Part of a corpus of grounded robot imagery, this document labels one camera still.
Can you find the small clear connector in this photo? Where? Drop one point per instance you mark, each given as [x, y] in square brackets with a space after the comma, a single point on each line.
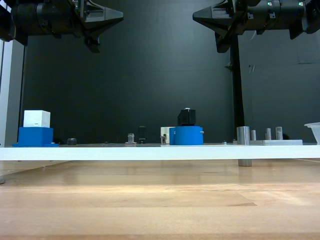
[130, 139]

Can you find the grey metal block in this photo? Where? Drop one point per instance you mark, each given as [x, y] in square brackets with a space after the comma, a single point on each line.
[275, 142]

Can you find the black plug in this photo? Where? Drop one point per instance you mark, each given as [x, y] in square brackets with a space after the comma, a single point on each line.
[187, 117]

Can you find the large steel cylinder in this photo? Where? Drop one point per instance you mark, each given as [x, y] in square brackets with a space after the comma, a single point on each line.
[243, 136]

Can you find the black threaded screw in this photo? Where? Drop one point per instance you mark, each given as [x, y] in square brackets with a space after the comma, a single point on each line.
[71, 141]

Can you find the black vertical post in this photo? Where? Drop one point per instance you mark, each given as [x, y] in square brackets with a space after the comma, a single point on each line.
[236, 87]

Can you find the white cube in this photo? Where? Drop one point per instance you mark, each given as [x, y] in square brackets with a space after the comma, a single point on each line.
[36, 118]

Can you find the small steel cylinder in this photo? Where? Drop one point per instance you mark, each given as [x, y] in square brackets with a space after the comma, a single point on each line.
[253, 135]
[279, 133]
[268, 133]

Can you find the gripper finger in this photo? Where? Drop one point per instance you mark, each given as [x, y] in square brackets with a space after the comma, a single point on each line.
[217, 27]
[217, 13]
[100, 13]
[100, 26]

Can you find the white connector housing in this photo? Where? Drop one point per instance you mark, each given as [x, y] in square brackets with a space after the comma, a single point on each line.
[165, 132]

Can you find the grey aluminium post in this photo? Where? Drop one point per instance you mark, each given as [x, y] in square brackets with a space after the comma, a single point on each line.
[11, 95]

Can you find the white board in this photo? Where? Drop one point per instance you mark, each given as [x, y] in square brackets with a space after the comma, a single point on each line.
[125, 153]

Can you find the blue square base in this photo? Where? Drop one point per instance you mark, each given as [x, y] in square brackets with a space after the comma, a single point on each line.
[35, 137]

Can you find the clear plastic tub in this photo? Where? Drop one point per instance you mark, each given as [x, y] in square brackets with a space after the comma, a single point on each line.
[316, 132]

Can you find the blue round holder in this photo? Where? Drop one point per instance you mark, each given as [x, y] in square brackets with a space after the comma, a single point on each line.
[188, 136]

